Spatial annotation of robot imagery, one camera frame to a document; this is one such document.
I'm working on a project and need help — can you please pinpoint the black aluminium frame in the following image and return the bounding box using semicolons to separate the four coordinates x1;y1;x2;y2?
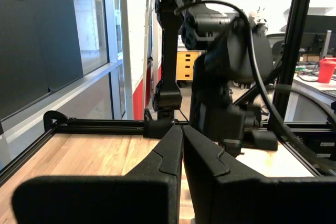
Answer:
0;0;336;183

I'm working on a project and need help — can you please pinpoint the white lattice robot figure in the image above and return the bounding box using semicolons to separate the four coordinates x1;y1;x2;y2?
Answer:
248;6;270;35

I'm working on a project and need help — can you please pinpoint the yellow drawer cabinet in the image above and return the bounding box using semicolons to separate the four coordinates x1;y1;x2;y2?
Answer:
176;50;208;81

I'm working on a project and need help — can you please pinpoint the black keyboard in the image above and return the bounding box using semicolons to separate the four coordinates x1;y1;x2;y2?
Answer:
320;89;336;99

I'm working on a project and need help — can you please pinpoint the red plastic cup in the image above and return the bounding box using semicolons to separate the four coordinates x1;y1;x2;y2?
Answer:
317;57;336;83

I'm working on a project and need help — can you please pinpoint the gray office chair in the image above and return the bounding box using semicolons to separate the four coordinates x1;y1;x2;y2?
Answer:
266;34;286;63

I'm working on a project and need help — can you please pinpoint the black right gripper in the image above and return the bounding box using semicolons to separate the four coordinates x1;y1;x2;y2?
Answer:
143;103;278;157

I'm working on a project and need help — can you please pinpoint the large black monitor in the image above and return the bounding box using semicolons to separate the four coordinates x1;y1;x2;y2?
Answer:
299;15;336;53

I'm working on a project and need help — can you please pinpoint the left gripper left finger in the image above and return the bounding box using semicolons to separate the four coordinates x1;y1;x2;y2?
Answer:
12;125;184;224

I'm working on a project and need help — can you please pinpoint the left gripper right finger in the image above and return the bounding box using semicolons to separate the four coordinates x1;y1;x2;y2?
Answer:
183;125;336;224

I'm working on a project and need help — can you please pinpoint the white office desk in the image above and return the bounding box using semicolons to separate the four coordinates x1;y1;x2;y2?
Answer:
285;71;336;124

